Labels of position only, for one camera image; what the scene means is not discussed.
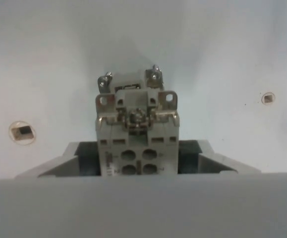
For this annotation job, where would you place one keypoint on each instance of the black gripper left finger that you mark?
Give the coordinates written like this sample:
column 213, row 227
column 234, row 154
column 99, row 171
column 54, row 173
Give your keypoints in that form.
column 87, row 161

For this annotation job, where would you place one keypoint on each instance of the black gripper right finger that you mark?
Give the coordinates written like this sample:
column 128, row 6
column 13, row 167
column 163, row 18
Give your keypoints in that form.
column 189, row 158

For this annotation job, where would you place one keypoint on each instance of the grey waterproof plug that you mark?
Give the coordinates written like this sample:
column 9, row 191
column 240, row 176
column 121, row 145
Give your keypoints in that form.
column 137, row 148

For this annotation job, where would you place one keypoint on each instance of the white task board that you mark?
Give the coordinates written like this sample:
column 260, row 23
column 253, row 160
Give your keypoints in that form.
column 207, row 62

